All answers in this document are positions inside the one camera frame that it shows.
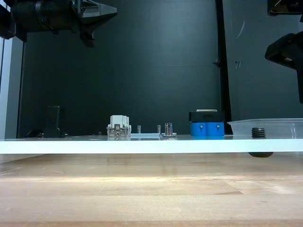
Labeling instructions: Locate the beige connector housing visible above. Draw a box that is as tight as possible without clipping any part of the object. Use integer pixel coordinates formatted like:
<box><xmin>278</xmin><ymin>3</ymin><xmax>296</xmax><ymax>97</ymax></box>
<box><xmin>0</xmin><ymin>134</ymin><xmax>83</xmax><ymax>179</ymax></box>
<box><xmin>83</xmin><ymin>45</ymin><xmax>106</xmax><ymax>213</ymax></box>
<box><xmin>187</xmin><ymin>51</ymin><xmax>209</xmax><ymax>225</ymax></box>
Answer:
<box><xmin>106</xmin><ymin>114</ymin><xmax>133</xmax><ymax>141</ymax></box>

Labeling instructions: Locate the blue and black connector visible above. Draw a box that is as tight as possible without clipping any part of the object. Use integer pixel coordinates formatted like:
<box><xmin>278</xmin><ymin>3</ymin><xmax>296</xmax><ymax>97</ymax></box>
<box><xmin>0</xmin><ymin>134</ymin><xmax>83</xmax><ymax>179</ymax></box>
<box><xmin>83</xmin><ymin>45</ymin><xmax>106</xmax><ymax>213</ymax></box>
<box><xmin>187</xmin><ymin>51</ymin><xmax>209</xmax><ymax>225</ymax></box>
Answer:
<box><xmin>188</xmin><ymin>109</ymin><xmax>226</xmax><ymax>138</ymax></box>

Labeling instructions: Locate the small metal connector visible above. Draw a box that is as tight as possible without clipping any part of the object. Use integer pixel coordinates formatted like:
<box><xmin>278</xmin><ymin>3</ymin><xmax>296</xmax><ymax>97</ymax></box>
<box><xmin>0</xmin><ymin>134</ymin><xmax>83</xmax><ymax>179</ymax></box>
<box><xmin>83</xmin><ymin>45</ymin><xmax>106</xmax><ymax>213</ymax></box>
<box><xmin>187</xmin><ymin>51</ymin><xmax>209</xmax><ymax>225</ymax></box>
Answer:
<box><xmin>159</xmin><ymin>122</ymin><xmax>178</xmax><ymax>140</ymax></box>

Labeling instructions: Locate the clear plastic tub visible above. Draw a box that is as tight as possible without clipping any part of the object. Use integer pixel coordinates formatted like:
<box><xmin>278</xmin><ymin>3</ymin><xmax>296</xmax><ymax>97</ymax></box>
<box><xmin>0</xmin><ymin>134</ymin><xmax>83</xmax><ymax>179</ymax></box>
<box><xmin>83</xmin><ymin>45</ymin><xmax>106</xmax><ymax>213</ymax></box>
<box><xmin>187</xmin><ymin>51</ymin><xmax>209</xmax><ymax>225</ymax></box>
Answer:
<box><xmin>226</xmin><ymin>117</ymin><xmax>303</xmax><ymax>140</ymax></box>

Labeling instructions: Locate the black threaded screw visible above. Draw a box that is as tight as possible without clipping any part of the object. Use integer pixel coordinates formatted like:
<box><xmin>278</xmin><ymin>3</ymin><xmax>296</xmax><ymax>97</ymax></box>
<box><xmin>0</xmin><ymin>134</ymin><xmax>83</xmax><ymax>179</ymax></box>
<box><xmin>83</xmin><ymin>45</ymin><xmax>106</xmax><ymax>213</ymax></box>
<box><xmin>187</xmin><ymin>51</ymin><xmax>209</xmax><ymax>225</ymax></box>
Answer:
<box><xmin>251</xmin><ymin>127</ymin><xmax>267</xmax><ymax>139</ymax></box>

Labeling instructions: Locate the black rubber foot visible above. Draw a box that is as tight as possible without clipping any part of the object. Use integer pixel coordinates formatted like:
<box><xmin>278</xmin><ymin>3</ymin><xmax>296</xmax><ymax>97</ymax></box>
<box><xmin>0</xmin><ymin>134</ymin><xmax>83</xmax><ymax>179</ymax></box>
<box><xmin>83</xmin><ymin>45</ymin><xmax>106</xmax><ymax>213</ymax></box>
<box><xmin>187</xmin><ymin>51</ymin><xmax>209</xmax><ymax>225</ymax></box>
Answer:
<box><xmin>248</xmin><ymin>151</ymin><xmax>275</xmax><ymax>159</ymax></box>

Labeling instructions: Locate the clear acrylic block with screws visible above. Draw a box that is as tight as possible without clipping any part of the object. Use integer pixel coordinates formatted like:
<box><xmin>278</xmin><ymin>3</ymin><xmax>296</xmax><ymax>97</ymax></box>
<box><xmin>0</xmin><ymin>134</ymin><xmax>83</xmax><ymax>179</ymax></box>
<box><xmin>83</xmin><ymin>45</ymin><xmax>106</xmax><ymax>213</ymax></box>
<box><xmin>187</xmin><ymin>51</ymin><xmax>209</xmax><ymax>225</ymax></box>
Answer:
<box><xmin>130</xmin><ymin>124</ymin><xmax>162</xmax><ymax>140</ymax></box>

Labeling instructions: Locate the white plastic board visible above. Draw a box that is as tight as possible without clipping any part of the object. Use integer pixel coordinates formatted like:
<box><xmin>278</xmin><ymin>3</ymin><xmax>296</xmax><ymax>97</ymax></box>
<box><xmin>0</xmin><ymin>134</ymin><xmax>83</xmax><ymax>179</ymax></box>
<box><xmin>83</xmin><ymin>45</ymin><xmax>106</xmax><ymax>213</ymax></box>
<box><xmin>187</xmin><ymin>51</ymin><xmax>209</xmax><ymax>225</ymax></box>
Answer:
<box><xmin>0</xmin><ymin>134</ymin><xmax>303</xmax><ymax>156</ymax></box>

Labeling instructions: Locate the black upright post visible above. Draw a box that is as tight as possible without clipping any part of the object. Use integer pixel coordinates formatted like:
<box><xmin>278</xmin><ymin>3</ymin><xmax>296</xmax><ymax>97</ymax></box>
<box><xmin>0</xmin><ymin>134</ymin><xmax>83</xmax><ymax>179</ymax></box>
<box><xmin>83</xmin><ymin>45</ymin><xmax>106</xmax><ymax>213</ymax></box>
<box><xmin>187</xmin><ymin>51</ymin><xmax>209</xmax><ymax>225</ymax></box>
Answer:
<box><xmin>214</xmin><ymin>0</ymin><xmax>234</xmax><ymax>137</ymax></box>

